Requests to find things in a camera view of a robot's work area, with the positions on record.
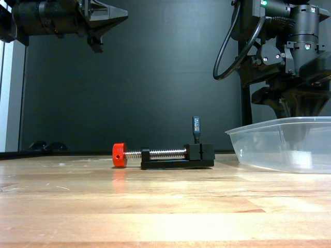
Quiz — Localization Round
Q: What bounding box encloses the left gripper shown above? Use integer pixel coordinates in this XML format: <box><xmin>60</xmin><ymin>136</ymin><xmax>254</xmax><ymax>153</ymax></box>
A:
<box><xmin>69</xmin><ymin>0</ymin><xmax>129</xmax><ymax>54</ymax></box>

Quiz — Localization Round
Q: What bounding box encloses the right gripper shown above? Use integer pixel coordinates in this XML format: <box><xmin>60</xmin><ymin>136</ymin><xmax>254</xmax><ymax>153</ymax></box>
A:
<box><xmin>268</xmin><ymin>51</ymin><xmax>331</xmax><ymax>119</ymax></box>

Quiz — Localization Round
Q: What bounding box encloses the clear plastic container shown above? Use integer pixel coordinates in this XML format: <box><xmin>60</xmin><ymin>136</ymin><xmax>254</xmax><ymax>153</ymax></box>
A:
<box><xmin>224</xmin><ymin>116</ymin><xmax>331</xmax><ymax>174</ymax></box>

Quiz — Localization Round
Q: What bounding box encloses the black clamp with red knob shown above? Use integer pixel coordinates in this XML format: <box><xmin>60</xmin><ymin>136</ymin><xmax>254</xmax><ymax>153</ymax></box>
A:
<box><xmin>112</xmin><ymin>116</ymin><xmax>216</xmax><ymax>171</ymax></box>

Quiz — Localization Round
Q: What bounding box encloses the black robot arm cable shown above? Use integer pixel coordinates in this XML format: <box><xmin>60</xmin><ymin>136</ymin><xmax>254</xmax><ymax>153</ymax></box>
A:
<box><xmin>213</xmin><ymin>2</ymin><xmax>268</xmax><ymax>81</ymax></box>

